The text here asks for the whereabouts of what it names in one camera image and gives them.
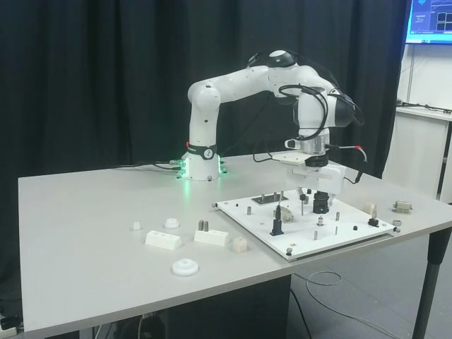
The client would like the blue screen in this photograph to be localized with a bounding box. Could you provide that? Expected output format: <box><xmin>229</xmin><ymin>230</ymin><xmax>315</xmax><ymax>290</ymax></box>
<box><xmin>405</xmin><ymin>0</ymin><xmax>452</xmax><ymax>45</ymax></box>

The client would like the black plug with grey cable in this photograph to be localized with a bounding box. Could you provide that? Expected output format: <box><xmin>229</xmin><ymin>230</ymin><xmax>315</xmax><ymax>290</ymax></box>
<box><xmin>270</xmin><ymin>196</ymin><xmax>285</xmax><ymax>237</ymax></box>

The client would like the black base cable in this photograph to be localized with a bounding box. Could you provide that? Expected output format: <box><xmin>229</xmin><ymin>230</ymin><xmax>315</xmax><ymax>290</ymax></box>
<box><xmin>116</xmin><ymin>160</ymin><xmax>184</xmax><ymax>174</ymax></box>

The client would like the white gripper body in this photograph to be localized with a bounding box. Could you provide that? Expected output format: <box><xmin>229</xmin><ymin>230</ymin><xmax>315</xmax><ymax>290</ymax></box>
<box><xmin>291</xmin><ymin>165</ymin><xmax>346</xmax><ymax>196</ymax></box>

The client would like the white large gear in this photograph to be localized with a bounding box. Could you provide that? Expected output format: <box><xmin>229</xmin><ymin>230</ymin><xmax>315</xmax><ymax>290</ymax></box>
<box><xmin>171</xmin><ymin>258</ymin><xmax>201</xmax><ymax>277</ymax></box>

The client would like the flat white mounting plate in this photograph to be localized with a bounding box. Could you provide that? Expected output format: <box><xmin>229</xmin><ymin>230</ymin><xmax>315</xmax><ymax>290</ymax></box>
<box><xmin>270</xmin><ymin>152</ymin><xmax>308</xmax><ymax>165</ymax></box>

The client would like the white peg holder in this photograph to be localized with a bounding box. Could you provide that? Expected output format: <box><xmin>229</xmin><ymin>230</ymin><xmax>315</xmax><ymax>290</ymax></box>
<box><xmin>194</xmin><ymin>229</ymin><xmax>230</xmax><ymax>246</ymax></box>
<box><xmin>145</xmin><ymin>229</ymin><xmax>183</xmax><ymax>251</ymax></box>

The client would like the black table leg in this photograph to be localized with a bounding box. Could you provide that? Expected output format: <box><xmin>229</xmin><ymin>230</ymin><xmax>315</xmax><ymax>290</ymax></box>
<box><xmin>412</xmin><ymin>231</ymin><xmax>446</xmax><ymax>339</ymax></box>

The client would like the white cabinet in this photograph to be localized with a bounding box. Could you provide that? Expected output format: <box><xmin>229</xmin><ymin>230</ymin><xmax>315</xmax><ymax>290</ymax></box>
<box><xmin>383</xmin><ymin>105</ymin><xmax>452</xmax><ymax>204</ymax></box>

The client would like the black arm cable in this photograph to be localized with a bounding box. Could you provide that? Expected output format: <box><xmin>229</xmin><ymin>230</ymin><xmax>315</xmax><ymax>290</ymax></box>
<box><xmin>246</xmin><ymin>51</ymin><xmax>364</xmax><ymax>128</ymax></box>

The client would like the grey floor cable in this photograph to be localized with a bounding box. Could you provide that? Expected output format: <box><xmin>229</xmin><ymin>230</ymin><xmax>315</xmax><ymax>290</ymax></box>
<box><xmin>292</xmin><ymin>270</ymin><xmax>417</xmax><ymax>339</ymax></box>

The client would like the white task board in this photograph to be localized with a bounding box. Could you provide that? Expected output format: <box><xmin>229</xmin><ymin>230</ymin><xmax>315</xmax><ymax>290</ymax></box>
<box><xmin>210</xmin><ymin>188</ymin><xmax>402</xmax><ymax>263</ymax></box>

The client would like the black curtain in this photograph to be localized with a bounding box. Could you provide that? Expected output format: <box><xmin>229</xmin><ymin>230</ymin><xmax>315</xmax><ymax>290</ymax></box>
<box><xmin>0</xmin><ymin>0</ymin><xmax>412</xmax><ymax>311</ymax></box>

